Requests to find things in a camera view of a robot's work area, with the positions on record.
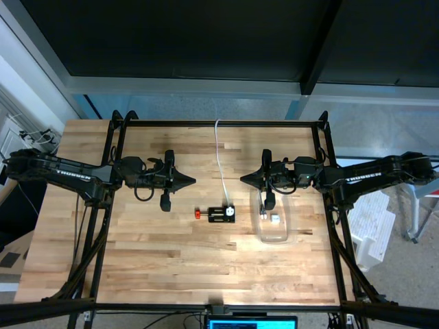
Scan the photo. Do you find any black clamp with red knob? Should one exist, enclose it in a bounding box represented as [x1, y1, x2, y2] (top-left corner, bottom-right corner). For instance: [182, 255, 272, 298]
[194, 205, 237, 225]

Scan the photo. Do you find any grey metal table leg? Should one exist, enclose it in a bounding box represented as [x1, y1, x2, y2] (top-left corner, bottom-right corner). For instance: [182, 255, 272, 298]
[401, 178, 439, 245]

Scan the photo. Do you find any white plastic step stool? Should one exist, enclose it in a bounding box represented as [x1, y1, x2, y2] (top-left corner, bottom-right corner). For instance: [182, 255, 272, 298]
[348, 190, 392, 273]

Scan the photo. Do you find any clear plastic tub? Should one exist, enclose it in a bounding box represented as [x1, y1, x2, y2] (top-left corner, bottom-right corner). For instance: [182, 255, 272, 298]
[252, 186, 296, 245]

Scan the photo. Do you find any screen with blue edge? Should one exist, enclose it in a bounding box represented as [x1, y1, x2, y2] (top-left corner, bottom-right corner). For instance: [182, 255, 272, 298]
[204, 315, 298, 329]

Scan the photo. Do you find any cardboard box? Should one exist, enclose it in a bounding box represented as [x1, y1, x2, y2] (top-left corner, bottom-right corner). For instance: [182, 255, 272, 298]
[0, 230, 36, 275]

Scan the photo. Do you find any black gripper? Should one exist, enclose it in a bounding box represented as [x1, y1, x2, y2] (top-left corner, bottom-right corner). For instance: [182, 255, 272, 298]
[239, 148, 295, 210]
[145, 149, 198, 212]

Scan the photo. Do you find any small black camera on frame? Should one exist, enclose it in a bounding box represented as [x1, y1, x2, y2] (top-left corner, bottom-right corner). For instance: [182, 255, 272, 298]
[209, 298, 230, 315]

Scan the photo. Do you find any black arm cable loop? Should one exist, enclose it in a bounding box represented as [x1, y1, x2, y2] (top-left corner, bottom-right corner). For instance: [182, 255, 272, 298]
[272, 159, 298, 195]
[132, 160, 155, 202]

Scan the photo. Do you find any black upright post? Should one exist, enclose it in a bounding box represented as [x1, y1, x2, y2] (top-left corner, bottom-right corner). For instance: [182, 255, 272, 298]
[300, 0, 344, 96]

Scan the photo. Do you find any white power cable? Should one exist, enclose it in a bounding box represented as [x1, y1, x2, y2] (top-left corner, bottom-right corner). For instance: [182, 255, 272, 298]
[213, 118, 230, 207]

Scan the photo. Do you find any bundle of loose cables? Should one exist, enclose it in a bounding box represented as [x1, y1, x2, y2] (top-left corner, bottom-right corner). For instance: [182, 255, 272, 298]
[19, 128, 58, 147]

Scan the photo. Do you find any black metal frame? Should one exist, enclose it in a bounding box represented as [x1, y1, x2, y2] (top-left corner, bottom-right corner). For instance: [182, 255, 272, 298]
[0, 109, 439, 329]

